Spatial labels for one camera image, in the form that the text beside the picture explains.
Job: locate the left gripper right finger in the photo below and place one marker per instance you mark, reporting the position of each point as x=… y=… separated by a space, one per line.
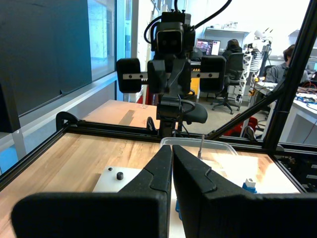
x=235 y=215

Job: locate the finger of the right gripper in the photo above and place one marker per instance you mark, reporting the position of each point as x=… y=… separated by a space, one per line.
x=156 y=77
x=182 y=77

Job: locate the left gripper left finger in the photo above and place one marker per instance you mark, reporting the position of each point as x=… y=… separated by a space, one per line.
x=99 y=213

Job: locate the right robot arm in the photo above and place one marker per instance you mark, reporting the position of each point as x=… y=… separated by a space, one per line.
x=193 y=114

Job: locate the blue socket block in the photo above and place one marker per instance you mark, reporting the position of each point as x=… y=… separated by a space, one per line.
x=249 y=188
x=177 y=210

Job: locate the white task board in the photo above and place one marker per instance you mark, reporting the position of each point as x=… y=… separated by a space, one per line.
x=111 y=183

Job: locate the computer monitor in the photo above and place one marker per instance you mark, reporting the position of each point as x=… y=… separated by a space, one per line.
x=208 y=46

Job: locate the black threaded stud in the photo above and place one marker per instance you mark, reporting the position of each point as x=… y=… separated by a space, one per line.
x=120 y=176

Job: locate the black office chair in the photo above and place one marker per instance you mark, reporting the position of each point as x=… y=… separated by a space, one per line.
x=234 y=74

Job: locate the wooden desk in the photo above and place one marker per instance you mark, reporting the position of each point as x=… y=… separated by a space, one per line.
x=116 y=114

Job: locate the person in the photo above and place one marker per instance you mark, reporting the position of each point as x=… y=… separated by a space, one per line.
x=281 y=70
x=231 y=53

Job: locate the clear plastic container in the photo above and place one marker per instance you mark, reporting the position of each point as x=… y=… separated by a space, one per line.
x=223 y=146

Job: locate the short steel peg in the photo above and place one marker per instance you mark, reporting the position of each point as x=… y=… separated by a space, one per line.
x=201 y=147

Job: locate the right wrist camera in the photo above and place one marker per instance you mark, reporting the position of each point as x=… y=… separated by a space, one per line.
x=169 y=39

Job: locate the black frame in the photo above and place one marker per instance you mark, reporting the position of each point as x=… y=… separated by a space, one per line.
x=287 y=99

